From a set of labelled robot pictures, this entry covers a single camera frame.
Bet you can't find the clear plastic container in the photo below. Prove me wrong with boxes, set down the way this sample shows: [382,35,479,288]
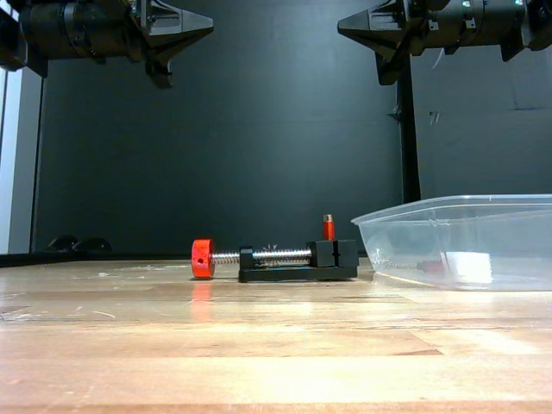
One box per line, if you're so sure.
[349,193,552,294]

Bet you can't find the black curved frame bracket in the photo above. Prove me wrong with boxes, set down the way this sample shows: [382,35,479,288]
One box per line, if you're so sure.
[47,235,79,253]
[73,236,113,254]

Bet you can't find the black vise with red knob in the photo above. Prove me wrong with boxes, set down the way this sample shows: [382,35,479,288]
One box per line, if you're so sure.
[191,238,360,285]

